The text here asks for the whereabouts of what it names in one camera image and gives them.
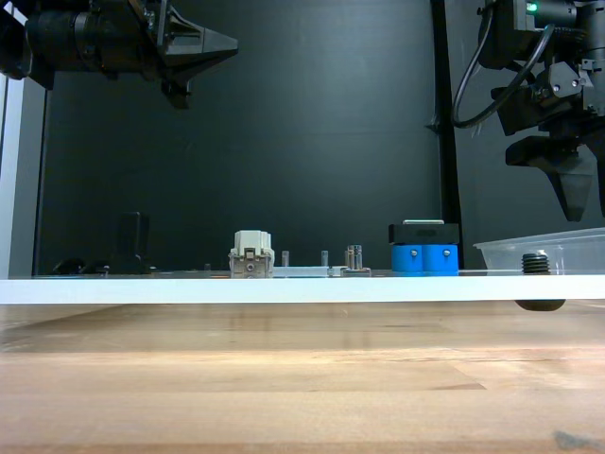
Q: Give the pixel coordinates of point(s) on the pale window frame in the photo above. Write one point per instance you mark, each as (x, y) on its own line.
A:
(14, 189)

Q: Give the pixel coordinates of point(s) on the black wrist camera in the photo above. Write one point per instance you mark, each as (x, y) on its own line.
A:
(517, 116)

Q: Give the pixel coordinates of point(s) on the blue clamp mount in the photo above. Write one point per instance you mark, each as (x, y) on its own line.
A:
(406, 260)

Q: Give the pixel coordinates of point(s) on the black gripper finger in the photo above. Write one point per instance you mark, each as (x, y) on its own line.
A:
(208, 42)
(574, 189)
(189, 64)

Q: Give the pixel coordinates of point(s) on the silver metal post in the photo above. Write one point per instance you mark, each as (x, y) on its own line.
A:
(354, 257)

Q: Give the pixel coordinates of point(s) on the beige connector housing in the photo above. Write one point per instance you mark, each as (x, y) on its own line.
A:
(250, 255)

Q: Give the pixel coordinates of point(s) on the black vertical post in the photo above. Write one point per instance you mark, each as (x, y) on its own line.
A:
(446, 189)

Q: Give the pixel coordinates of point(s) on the pale aluminium bar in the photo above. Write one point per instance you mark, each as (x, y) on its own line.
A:
(302, 272)

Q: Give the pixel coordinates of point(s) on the black low clamp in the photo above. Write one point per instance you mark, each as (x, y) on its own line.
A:
(99, 268)
(68, 267)

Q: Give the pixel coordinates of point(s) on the black round foot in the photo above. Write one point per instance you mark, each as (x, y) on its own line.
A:
(541, 305)

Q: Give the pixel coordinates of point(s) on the black threaded stud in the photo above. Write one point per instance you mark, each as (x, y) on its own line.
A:
(536, 265)

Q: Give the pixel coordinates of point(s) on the black block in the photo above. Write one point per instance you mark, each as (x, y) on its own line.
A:
(425, 234)

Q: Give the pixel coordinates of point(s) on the black plug housing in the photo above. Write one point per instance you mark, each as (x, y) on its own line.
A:
(130, 241)

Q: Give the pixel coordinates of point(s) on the grey plate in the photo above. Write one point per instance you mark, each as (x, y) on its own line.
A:
(423, 221)

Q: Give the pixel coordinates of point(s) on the white board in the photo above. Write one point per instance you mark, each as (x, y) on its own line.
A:
(283, 291)

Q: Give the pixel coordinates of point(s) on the clear plastic tub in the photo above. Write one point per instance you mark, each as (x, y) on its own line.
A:
(581, 241)

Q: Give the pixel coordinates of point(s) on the small clear post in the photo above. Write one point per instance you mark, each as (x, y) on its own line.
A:
(324, 259)
(286, 259)

